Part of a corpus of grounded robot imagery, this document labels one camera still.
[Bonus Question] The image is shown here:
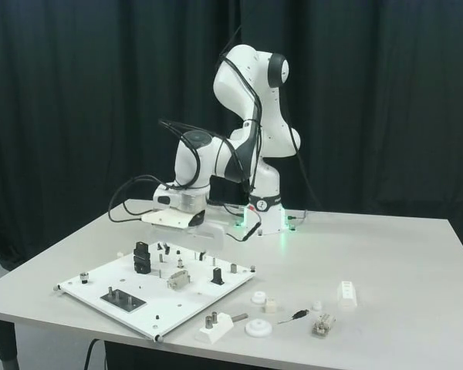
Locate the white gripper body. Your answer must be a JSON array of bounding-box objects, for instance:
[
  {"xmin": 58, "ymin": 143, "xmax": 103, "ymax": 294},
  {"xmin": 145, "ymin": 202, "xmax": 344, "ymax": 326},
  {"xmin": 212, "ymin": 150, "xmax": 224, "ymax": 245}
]
[{"xmin": 147, "ymin": 222, "xmax": 228, "ymax": 253}]

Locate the black D-SUB plug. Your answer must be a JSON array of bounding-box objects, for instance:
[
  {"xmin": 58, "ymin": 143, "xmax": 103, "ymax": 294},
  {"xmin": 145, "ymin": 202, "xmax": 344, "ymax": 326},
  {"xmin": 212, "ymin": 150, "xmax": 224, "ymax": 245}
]
[{"xmin": 132, "ymin": 240, "xmax": 153, "ymax": 275}]

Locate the white task board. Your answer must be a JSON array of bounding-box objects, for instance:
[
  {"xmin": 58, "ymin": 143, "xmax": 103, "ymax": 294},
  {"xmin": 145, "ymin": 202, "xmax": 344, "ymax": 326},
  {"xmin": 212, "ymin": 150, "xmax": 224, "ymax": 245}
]
[{"xmin": 52, "ymin": 249, "xmax": 258, "ymax": 343}]

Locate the white two-hole peg holder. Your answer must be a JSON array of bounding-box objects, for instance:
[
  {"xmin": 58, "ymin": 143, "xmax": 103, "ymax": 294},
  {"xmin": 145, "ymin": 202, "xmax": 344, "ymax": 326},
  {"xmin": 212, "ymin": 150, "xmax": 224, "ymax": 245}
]
[{"xmin": 194, "ymin": 311, "xmax": 235, "ymax": 345}]

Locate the white large gear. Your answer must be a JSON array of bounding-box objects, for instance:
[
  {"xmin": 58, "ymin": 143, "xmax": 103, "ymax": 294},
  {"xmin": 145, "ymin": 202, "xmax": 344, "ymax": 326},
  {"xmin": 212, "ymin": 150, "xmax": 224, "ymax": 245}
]
[{"xmin": 245, "ymin": 319, "xmax": 272, "ymax": 338}]

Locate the black USB plug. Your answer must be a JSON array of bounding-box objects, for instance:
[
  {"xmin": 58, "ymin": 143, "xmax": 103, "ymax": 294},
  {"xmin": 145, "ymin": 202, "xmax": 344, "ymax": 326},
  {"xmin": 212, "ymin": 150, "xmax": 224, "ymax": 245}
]
[{"xmin": 276, "ymin": 308, "xmax": 308, "ymax": 325}]

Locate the beige waterproof plug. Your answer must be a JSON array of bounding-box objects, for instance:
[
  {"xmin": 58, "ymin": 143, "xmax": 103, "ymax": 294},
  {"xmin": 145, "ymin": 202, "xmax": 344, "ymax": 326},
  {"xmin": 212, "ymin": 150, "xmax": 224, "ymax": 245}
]
[{"xmin": 311, "ymin": 313, "xmax": 330, "ymax": 339}]

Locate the white three-hole holder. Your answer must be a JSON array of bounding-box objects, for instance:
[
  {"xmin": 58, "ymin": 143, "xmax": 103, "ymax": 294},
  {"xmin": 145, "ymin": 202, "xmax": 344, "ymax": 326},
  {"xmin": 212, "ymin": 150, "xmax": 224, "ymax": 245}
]
[{"xmin": 336, "ymin": 281, "xmax": 360, "ymax": 310}]

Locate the black table leg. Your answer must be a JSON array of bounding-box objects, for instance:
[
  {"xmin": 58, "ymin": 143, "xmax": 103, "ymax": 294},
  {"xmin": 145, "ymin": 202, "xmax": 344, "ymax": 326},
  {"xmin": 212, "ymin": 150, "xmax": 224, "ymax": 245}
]
[{"xmin": 0, "ymin": 318, "xmax": 17, "ymax": 370}]

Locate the black curtain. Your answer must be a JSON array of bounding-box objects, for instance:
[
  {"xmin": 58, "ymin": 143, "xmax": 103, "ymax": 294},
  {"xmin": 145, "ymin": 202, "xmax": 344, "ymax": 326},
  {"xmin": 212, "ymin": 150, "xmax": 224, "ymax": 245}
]
[{"xmin": 0, "ymin": 0, "xmax": 463, "ymax": 267}]

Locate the flat white mount plate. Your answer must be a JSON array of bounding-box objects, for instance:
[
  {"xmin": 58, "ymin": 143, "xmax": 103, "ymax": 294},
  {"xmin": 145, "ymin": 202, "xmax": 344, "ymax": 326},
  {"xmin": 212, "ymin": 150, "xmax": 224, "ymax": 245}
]
[{"xmin": 141, "ymin": 210, "xmax": 197, "ymax": 229}]

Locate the thin black rod on wire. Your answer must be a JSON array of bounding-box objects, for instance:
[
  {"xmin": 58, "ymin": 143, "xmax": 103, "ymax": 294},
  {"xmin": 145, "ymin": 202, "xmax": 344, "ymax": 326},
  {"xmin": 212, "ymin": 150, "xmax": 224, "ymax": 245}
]
[{"xmin": 222, "ymin": 205, "xmax": 264, "ymax": 242}]

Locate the silver flange ring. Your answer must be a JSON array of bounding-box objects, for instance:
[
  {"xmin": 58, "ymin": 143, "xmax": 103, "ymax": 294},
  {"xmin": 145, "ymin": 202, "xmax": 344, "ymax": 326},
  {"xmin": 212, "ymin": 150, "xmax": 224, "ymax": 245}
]
[{"xmin": 179, "ymin": 190, "xmax": 208, "ymax": 213}]

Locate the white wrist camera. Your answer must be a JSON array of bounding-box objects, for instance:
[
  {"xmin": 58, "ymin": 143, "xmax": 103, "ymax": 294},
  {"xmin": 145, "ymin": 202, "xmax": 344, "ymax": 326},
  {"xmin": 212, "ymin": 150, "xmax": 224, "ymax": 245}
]
[{"xmin": 153, "ymin": 185, "xmax": 183, "ymax": 212}]

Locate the grey base cable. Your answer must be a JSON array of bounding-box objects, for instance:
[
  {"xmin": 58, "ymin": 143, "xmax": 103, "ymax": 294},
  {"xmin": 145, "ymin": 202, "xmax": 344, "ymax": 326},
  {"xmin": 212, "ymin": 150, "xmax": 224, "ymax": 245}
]
[{"xmin": 286, "ymin": 209, "xmax": 309, "ymax": 224}]

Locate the black hanging cable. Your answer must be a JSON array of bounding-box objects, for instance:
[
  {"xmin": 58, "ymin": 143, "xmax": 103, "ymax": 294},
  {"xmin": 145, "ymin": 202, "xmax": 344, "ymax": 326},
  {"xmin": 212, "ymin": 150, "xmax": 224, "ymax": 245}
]
[{"xmin": 281, "ymin": 86, "xmax": 323, "ymax": 212}]

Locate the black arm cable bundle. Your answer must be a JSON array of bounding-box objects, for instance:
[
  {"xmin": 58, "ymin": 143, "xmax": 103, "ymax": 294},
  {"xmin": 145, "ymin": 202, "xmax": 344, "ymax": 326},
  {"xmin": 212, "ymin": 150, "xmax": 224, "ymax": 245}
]
[{"xmin": 158, "ymin": 25, "xmax": 265, "ymax": 193}]

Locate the black under-table cable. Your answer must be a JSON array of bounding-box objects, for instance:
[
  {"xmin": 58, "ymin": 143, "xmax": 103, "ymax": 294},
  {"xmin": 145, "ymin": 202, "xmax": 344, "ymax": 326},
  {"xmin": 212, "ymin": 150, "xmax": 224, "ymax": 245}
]
[{"xmin": 85, "ymin": 338, "xmax": 102, "ymax": 370}]

